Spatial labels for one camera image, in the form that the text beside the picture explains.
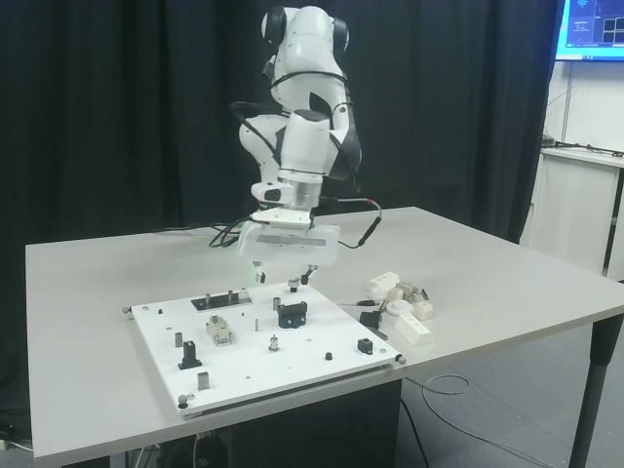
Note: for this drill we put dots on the white task board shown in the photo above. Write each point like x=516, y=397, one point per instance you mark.
x=292, y=375

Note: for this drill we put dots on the long white peg holder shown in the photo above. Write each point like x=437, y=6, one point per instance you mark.
x=414, y=332

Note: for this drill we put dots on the blue screen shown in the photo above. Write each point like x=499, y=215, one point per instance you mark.
x=592, y=29

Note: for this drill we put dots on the black plug block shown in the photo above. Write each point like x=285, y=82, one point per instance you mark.
x=369, y=319

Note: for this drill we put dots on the black table leg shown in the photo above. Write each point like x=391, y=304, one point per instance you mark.
x=592, y=390

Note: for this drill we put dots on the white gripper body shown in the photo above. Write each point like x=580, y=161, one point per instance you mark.
x=292, y=251

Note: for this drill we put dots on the metal BNC plug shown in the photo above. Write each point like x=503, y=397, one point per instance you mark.
x=274, y=342

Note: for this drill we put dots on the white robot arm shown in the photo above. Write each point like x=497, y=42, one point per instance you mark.
x=307, y=141

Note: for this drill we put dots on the black D-SUB plug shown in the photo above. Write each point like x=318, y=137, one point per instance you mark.
x=292, y=316

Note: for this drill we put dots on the white cabinet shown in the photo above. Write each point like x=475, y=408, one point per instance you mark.
x=575, y=214

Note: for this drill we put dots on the thick metal round peg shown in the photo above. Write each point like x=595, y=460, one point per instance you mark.
x=277, y=304

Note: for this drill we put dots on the round metal and black fitting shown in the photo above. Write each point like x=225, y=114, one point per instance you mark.
x=294, y=285

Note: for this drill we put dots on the white medium gear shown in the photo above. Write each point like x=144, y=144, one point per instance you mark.
x=396, y=294

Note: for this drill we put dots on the black USB plug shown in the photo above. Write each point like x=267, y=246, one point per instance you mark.
x=188, y=355

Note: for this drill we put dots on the black curtain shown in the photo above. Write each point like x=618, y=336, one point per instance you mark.
x=122, y=122

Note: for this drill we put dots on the grey ball knob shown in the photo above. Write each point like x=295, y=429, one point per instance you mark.
x=401, y=360
x=127, y=310
x=183, y=400

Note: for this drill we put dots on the short metal peg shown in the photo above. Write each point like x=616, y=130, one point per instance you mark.
x=383, y=335

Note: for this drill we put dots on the cream plug block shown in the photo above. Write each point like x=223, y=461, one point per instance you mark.
x=425, y=311

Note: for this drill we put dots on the white large gear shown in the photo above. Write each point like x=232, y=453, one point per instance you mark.
x=400, y=309

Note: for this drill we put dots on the metal square peg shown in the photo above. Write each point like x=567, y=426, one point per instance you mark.
x=178, y=339
x=203, y=381

